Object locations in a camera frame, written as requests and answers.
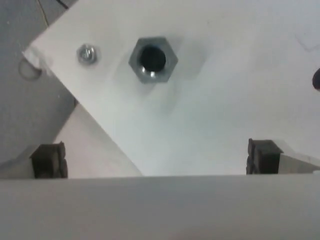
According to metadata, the metal hex bolt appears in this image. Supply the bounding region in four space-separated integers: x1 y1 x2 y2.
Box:
128 36 179 85

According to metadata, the small metal board screw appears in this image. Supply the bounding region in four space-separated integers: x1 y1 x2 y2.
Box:
76 42 100 66

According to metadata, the white tape piece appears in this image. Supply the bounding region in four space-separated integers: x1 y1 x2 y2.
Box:
23 48 52 76

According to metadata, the round grey table foot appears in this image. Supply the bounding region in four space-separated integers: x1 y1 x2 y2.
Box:
19 56 43 81

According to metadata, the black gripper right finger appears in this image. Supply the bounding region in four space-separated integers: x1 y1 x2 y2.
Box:
246 137 320 176

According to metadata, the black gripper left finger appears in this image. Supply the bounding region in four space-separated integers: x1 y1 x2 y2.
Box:
0 141 69 180

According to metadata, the white task board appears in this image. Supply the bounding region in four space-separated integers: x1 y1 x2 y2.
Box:
21 0 320 179

